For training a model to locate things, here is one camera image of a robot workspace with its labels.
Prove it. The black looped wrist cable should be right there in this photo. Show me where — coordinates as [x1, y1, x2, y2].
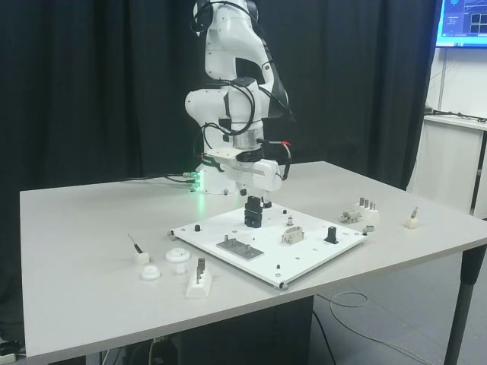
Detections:
[201, 78, 264, 152]

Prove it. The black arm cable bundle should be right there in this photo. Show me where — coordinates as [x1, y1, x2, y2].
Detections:
[243, 0, 298, 123]

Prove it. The grey waterproof plug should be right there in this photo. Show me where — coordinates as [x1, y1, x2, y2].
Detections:
[339, 208, 363, 226]

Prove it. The black under-table cabinet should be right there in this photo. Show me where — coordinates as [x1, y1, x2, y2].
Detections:
[162, 293, 317, 365]

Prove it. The white task board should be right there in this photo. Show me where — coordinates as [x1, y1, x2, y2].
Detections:
[169, 206, 369, 292]

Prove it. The thin black rod red tag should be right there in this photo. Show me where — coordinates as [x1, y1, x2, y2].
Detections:
[257, 138, 294, 148]

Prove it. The white large gear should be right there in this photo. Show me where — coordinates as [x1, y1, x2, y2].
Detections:
[164, 246, 192, 264]

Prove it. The black curtain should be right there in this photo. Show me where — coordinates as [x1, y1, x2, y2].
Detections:
[0, 0, 446, 345]

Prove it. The white square peg holder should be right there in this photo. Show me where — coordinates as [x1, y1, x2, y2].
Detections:
[184, 272, 215, 299]

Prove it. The black table leg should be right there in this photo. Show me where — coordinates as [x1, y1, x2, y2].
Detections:
[442, 247, 483, 365]

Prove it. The black floor cable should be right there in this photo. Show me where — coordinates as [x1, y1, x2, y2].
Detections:
[310, 310, 336, 365]

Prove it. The white cabinet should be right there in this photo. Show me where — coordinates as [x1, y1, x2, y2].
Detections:
[419, 113, 487, 221]

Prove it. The blue screen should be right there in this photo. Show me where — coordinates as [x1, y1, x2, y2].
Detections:
[433, 0, 487, 49]

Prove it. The white medium gear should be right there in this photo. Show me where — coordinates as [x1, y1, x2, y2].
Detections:
[141, 265, 162, 283]

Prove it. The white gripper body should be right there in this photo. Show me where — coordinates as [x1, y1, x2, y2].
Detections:
[224, 158, 285, 192]

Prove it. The black D-SUB plug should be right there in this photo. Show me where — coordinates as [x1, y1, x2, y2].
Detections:
[243, 195, 264, 228]

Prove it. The black base cable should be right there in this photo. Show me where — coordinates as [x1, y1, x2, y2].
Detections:
[123, 171, 201, 191]

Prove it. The white round peg holder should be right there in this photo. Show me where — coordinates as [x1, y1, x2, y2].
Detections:
[352, 202, 382, 224]

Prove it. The grey floor cable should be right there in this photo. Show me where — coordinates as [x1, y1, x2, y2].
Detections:
[328, 291, 452, 363]

